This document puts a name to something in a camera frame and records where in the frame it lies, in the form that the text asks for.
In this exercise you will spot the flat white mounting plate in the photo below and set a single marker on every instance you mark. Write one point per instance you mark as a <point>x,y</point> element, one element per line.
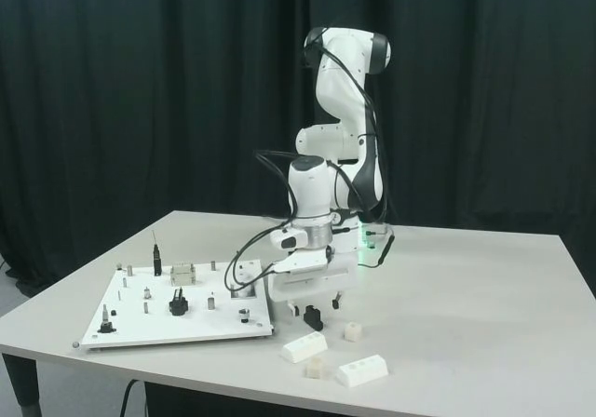
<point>302,263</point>

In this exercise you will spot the small white cube holder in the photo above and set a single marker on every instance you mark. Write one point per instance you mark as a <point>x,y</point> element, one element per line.
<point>314,369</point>
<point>352,332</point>

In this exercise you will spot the metal square peg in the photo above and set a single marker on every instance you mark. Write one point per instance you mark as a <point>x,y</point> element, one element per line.
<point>129,269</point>

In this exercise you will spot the white task board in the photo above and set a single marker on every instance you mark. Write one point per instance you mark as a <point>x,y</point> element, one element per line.
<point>195,326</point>

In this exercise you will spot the black table leg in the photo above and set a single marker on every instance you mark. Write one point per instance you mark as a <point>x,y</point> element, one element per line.
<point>21,384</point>

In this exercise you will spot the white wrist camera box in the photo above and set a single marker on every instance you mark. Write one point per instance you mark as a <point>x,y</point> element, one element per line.
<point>288,239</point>

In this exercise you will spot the tall black Ethernet plug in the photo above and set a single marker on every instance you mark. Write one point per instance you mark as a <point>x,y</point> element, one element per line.
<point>157,263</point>

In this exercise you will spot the black USB plug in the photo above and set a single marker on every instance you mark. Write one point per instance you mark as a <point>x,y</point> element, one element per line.
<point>178,304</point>

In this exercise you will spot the black D-SUB plug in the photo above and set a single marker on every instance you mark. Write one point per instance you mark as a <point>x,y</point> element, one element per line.
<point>313,317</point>

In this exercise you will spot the metal bolt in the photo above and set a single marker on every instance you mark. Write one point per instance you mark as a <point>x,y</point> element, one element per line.
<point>244,315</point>

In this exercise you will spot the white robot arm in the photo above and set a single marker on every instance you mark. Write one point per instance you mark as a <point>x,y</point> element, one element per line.
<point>335,86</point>

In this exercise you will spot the black curtain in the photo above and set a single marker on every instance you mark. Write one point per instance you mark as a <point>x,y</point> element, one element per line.
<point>139,86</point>

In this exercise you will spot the metal waterproof plug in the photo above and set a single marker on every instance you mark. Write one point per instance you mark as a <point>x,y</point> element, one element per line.
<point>105,319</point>

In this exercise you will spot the metal BNC plug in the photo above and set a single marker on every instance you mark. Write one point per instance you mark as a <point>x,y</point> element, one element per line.
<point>147,292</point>

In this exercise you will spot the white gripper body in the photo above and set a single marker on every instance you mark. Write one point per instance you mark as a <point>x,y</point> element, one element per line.
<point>316,286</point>

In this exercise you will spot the long white peg holder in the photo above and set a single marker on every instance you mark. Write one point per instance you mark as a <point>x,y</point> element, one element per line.
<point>363,371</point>
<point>305,347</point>

